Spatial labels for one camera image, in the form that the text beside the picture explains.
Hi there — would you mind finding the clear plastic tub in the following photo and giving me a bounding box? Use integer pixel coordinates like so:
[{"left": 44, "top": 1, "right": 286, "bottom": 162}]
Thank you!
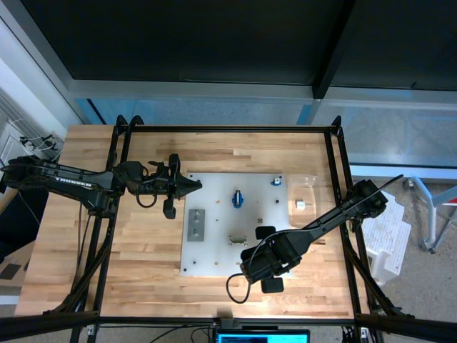
[{"left": 287, "top": 174, "right": 320, "bottom": 229}]

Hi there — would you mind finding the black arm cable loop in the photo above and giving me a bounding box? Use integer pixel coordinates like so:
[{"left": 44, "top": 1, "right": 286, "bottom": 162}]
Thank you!
[
  {"left": 226, "top": 273, "right": 251, "bottom": 305},
  {"left": 136, "top": 191, "right": 159, "bottom": 209}
]

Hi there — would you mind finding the white foam block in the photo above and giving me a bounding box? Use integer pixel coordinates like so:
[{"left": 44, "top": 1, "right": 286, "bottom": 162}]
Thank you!
[{"left": 362, "top": 194, "right": 412, "bottom": 287}]

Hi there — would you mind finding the black metal frame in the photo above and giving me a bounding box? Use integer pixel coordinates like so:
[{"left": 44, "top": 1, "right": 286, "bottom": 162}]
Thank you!
[{"left": 0, "top": 114, "right": 457, "bottom": 343}]

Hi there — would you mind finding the black table camera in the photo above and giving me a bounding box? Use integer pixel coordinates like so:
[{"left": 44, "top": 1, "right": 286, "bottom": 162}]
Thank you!
[{"left": 218, "top": 309, "right": 239, "bottom": 329}]

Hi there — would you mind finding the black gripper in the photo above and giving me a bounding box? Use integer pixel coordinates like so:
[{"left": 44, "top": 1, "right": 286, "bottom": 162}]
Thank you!
[
  {"left": 240, "top": 225, "right": 286, "bottom": 294},
  {"left": 156, "top": 154, "right": 204, "bottom": 220}
]

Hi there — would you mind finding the white taskboard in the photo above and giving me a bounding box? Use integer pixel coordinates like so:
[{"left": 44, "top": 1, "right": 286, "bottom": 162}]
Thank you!
[{"left": 180, "top": 172, "right": 294, "bottom": 279}]

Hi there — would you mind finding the tan cardboard box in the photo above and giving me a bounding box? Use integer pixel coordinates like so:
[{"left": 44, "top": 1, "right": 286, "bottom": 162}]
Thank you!
[{"left": 0, "top": 239, "right": 36, "bottom": 287}]

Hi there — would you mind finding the grey metal plate with pins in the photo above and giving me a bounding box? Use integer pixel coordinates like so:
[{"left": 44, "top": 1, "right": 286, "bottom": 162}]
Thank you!
[{"left": 186, "top": 208, "right": 207, "bottom": 243}]

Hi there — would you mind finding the laptop screen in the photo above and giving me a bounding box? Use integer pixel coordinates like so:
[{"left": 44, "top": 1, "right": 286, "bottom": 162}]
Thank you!
[{"left": 213, "top": 328, "right": 311, "bottom": 343}]

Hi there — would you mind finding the grey metal stand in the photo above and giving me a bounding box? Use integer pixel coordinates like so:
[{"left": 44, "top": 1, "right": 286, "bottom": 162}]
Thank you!
[{"left": 403, "top": 177, "right": 457, "bottom": 255}]

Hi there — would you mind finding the black case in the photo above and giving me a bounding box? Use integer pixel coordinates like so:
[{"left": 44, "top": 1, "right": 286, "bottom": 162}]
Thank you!
[{"left": 0, "top": 187, "right": 49, "bottom": 264}]

